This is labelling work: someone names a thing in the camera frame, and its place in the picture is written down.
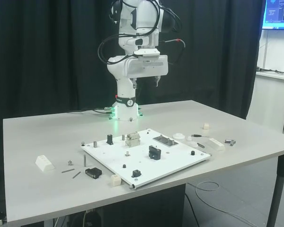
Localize black D-SUB plug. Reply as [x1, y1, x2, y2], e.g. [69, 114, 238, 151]
[85, 167, 102, 179]

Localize grey floor cable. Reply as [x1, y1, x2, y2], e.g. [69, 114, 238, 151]
[185, 181, 270, 221]

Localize black cables at arm foot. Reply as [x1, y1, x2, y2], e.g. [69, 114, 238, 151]
[68, 106, 115, 116]

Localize beige metal waterproof plug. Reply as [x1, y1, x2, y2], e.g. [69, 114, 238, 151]
[124, 132, 141, 148]

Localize white task board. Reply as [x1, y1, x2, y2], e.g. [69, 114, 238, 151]
[80, 128, 212, 190]

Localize dark grey table leg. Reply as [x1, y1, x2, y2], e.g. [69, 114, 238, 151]
[266, 150, 284, 227]

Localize black curtains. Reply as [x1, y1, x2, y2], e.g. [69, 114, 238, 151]
[0, 0, 268, 215]

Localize blue screen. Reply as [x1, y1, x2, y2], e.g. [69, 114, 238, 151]
[262, 0, 284, 30]

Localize black cables on cabinet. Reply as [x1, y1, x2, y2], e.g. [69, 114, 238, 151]
[256, 67, 284, 77]

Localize white cabinet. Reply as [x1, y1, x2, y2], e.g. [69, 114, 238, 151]
[247, 70, 284, 137]

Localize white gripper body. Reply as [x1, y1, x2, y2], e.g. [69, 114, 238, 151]
[126, 54, 169, 79]

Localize white wedge-shaped peg holder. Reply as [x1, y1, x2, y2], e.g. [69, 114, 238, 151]
[207, 138, 226, 152]
[35, 155, 56, 171]

